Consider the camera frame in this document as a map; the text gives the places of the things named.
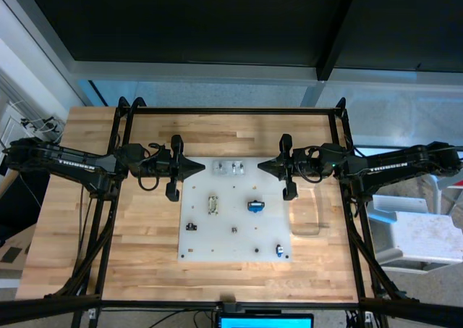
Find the small blue connector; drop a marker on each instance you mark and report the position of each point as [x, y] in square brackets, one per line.
[279, 250]

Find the black flat pad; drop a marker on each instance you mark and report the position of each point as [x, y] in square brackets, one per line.
[11, 255]

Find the black frame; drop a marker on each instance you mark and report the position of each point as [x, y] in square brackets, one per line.
[231, 110]

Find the grey plastic step stool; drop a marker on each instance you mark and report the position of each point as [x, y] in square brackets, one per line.
[423, 234]

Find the beige connector housing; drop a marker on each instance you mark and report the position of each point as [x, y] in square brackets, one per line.
[213, 205]

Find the brown cardboard box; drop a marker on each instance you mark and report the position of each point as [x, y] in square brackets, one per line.
[25, 239]

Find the clear plastic tub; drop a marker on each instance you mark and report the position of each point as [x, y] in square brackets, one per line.
[307, 215]

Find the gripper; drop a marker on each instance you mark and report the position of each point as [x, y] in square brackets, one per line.
[174, 168]
[289, 168]

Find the black clamp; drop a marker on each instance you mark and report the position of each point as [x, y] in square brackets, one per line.
[191, 227]

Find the white corner bracket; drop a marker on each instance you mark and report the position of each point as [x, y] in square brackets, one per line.
[92, 313]
[368, 316]

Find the small black camera box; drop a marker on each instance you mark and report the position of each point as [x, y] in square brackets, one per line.
[231, 306]

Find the grey metal chair frame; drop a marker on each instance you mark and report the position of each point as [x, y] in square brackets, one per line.
[436, 197]

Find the blue-edged screen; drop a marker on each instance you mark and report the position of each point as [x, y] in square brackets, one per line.
[264, 322]

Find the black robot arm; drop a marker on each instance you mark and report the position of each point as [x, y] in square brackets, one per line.
[390, 168]
[72, 161]

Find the white board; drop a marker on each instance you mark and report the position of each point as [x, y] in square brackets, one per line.
[224, 234]

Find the blue and black socket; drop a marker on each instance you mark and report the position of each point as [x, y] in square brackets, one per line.
[255, 207]

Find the black power plug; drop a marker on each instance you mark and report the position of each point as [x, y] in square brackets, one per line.
[52, 125]

